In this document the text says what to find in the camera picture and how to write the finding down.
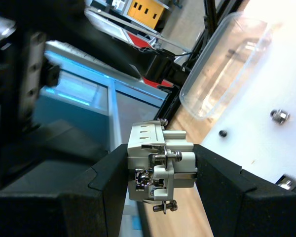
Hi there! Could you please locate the small silver stud nut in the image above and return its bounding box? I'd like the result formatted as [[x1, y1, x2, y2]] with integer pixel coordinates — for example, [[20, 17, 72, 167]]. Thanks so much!
[[270, 108, 291, 126]]

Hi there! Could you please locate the red white panel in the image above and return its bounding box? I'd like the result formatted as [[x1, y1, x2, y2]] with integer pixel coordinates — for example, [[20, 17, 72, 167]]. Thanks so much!
[[123, 31, 175, 89]]

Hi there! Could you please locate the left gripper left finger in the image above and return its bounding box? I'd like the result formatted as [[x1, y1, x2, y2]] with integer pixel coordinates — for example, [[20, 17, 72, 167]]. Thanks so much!
[[0, 144, 129, 237]]

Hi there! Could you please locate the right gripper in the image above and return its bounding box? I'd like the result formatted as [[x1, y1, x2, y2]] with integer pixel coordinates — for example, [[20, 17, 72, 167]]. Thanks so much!
[[0, 0, 109, 195]]

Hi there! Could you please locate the orange cabinet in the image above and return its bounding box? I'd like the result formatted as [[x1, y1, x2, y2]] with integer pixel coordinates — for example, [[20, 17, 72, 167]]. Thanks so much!
[[127, 0, 165, 29]]

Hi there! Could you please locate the clear plastic tub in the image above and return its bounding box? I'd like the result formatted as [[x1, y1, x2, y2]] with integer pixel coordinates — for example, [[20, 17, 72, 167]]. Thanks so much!
[[179, 11, 274, 121]]

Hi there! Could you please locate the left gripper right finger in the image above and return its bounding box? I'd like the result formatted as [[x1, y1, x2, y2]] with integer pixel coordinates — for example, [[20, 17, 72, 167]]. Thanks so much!
[[194, 145, 296, 237]]

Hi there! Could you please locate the black metal frame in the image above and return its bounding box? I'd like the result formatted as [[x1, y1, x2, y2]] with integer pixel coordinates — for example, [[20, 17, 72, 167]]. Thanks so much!
[[155, 0, 245, 121]]

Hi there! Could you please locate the white board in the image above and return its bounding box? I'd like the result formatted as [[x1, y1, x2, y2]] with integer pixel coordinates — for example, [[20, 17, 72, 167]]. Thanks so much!
[[199, 0, 296, 188]]

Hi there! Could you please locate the blue clamp connector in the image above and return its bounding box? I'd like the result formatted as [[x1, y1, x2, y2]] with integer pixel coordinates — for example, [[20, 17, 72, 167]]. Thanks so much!
[[276, 173, 296, 194]]

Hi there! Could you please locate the beige connector insert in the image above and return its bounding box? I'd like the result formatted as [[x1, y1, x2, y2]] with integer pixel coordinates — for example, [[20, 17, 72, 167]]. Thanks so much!
[[127, 118, 198, 215]]

